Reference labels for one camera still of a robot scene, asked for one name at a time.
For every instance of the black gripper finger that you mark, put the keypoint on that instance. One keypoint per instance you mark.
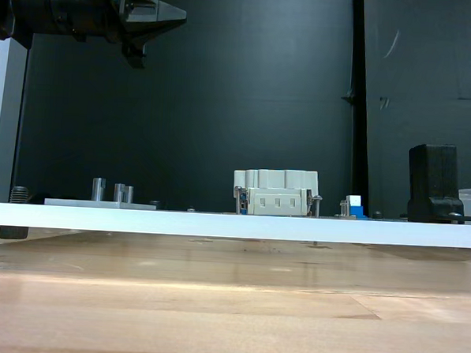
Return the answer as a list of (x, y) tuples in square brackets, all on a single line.
[(165, 14), (144, 31)]

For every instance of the white taskboard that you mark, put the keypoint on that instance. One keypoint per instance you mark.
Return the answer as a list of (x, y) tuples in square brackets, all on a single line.
[(233, 225)]

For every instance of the small silver metal peg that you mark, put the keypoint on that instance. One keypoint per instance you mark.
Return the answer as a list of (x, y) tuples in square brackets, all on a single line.
[(118, 193), (129, 195)]

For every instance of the large silver metal peg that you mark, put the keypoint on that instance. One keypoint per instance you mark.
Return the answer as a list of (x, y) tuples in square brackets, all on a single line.
[(98, 189)]

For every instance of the grey metal plate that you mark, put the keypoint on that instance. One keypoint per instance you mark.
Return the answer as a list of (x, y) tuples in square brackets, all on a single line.
[(99, 204)]

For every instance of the grey threaded screw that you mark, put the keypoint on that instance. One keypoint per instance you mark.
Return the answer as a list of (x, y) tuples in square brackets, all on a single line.
[(19, 194)]

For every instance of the beige connector housing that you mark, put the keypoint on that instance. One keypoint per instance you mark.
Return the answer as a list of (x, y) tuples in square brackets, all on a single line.
[(276, 192)]

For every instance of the black rubber board foot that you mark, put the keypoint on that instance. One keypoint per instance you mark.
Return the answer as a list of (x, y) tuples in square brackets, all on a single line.
[(13, 232)]

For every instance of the small metal connector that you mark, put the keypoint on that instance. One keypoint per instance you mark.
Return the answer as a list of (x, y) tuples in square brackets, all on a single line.
[(343, 209)]

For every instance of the small blue white socket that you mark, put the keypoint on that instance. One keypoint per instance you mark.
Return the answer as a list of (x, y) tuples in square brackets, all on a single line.
[(355, 206)]

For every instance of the black plastic clamp block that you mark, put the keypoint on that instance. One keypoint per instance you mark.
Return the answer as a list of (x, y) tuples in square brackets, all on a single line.
[(432, 183)]

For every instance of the grey metal enclosure frame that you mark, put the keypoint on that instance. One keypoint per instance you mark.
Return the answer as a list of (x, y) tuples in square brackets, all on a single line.
[(4, 133)]

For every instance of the black aluminium frame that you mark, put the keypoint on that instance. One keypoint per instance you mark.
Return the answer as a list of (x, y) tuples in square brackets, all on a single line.
[(359, 151)]

